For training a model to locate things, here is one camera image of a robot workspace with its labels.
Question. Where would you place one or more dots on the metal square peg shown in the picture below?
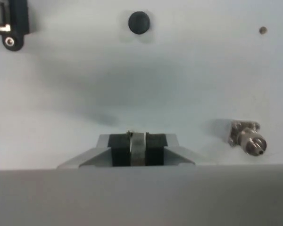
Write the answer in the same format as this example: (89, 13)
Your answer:
(138, 150)

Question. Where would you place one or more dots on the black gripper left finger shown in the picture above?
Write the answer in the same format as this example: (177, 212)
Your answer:
(119, 150)

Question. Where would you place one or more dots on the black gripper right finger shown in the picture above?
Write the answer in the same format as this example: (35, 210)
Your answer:
(155, 150)

